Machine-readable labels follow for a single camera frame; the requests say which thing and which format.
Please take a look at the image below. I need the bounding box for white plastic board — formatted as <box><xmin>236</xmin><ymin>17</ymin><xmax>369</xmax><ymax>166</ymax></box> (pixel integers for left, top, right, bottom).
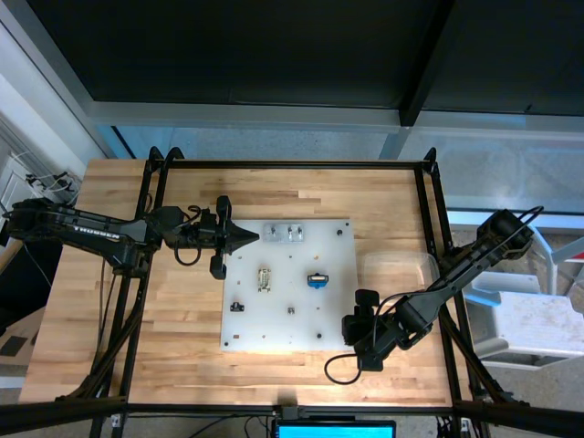
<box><xmin>221</xmin><ymin>216</ymin><xmax>358</xmax><ymax>353</ymax></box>

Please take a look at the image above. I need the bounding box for white metal chair frame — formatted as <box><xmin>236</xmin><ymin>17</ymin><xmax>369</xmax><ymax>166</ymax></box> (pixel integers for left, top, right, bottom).
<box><xmin>528</xmin><ymin>223</ymin><xmax>584</xmax><ymax>293</ymax></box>

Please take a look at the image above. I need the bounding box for clear plastic tub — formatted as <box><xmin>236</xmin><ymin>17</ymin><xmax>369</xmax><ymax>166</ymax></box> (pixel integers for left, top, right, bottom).
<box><xmin>361</xmin><ymin>249</ymin><xmax>435</xmax><ymax>297</ymax></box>

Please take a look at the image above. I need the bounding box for aluminium bar with plugs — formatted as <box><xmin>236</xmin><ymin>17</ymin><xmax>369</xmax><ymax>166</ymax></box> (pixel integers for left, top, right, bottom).
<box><xmin>263</xmin><ymin>222</ymin><xmax>306</xmax><ymax>245</ymax></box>

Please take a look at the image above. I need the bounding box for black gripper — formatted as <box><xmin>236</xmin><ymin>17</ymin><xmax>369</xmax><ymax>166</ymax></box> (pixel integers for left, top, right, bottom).
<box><xmin>342</xmin><ymin>288</ymin><xmax>394</xmax><ymax>373</ymax></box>
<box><xmin>198</xmin><ymin>194</ymin><xmax>261</xmax><ymax>281</ymax></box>

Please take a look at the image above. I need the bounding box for white plastic step stool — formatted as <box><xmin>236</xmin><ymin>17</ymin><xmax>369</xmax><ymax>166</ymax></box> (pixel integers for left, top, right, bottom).
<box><xmin>464</xmin><ymin>272</ymin><xmax>584</xmax><ymax>370</ymax></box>

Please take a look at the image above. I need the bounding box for cable bundle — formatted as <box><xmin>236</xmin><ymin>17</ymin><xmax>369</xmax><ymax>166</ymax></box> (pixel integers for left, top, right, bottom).
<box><xmin>17</xmin><ymin>152</ymin><xmax>81</xmax><ymax>195</ymax></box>

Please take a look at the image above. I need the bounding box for blue screen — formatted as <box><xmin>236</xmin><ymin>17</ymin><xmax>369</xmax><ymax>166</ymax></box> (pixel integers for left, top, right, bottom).
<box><xmin>272</xmin><ymin>419</ymin><xmax>397</xmax><ymax>438</ymax></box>

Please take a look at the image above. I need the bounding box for black aluminium frame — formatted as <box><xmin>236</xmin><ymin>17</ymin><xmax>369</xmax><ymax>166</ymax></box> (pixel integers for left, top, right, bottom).
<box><xmin>0</xmin><ymin>145</ymin><xmax>584</xmax><ymax>438</ymax></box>

